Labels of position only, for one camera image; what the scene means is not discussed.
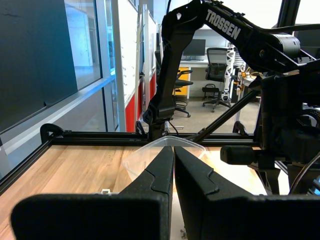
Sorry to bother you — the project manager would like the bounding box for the black right arm cable loop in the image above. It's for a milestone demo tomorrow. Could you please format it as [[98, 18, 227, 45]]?
[[289, 152, 320, 196]]

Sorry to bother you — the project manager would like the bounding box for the dark glass window pane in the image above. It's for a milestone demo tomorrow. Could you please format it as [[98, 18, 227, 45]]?
[[0, 0, 78, 133]]

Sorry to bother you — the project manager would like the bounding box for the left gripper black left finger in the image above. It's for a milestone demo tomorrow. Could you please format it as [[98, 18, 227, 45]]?
[[10, 145, 175, 240]]

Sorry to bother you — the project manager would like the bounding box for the black aluminium frame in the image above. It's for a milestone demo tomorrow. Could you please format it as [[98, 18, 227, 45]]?
[[0, 0, 320, 196]]

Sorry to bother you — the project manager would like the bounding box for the yellow cabinet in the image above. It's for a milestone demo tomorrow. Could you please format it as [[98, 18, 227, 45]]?
[[174, 66, 190, 100]]

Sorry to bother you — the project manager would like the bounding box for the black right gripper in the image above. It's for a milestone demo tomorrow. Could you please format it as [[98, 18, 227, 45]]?
[[220, 65, 320, 196]]

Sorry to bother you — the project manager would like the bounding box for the white partition red base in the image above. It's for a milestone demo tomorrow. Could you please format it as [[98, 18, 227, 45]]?
[[117, 0, 158, 133]]

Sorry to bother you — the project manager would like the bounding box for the black computer monitor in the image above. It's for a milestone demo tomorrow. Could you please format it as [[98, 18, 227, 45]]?
[[182, 39, 207, 62]]

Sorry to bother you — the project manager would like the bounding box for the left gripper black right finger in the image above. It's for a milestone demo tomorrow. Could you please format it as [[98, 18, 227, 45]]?
[[174, 145, 320, 240]]

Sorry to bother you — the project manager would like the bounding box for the clear plastic container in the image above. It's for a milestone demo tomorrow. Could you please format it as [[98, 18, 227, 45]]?
[[122, 135, 206, 182]]

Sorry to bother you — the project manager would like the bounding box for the white mounting board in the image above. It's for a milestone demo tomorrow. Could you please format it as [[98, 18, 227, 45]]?
[[91, 162, 291, 240]]

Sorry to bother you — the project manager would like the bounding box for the black mesh office chair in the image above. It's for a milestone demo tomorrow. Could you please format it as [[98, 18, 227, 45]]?
[[201, 47, 233, 113]]

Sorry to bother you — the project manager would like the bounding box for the white lattice structure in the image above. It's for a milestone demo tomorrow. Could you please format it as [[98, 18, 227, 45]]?
[[221, 44, 238, 102]]

